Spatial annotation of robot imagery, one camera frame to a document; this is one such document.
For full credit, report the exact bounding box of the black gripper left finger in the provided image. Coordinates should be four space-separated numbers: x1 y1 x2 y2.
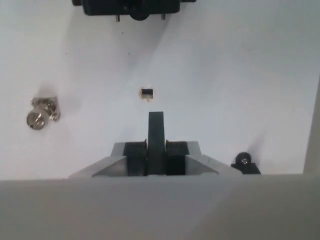
69 141 149 178

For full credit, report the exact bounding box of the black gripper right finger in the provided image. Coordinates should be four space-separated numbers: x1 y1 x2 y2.
164 141 237 176

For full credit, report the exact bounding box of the metal square peg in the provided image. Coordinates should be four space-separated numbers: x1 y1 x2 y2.
147 110 166 176

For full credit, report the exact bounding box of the small black knob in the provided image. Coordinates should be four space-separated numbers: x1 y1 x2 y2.
230 150 262 175

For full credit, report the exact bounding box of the white task board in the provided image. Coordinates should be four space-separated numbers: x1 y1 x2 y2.
0 0 316 180

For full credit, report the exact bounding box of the black D-SUB plug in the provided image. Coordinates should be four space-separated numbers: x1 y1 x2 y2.
71 0 183 22

